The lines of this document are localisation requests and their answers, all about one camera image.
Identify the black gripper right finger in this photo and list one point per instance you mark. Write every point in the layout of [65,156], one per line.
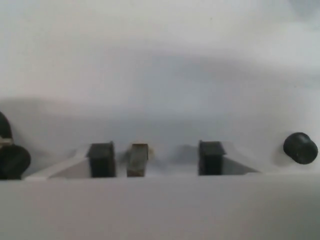
[210,160]

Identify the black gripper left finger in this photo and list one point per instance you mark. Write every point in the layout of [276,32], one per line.
[101,160]

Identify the black rectangular plug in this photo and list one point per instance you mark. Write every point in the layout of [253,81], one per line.
[12,162]

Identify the small black knob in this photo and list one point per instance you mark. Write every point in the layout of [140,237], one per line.
[300,148]

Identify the white task board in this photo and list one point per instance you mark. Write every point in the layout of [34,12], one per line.
[160,75]

